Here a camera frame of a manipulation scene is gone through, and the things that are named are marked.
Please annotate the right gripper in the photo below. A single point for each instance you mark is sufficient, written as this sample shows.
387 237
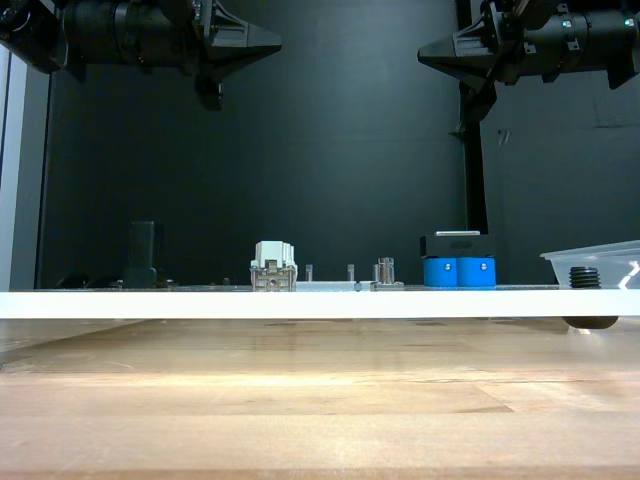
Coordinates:
495 45

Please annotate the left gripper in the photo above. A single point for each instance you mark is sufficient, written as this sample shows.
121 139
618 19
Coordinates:
207 60

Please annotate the beige many-pin connector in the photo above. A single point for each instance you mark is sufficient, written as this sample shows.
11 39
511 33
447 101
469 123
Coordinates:
272 265

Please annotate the black block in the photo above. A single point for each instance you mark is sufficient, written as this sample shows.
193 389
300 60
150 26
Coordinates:
457 246

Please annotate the blue socket block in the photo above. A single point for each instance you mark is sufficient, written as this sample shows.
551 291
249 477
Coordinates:
440 272
477 272

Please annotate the short steel peg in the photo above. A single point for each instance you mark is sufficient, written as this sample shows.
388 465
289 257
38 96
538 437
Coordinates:
309 271
350 272

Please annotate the black threaded stud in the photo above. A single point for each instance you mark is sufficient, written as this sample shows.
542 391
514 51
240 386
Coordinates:
585 277

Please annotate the clear plastic container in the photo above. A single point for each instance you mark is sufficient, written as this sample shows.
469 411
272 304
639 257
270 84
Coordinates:
615 260

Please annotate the white task board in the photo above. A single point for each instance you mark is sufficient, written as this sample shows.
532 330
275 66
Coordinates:
300 304

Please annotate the black frame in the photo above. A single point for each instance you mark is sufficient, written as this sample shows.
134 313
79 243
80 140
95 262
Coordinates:
474 170

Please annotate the tall black post fitting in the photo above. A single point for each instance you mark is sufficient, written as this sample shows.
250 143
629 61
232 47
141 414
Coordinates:
142 250

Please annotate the steel slotted post fitting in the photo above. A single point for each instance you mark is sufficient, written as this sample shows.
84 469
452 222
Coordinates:
386 272

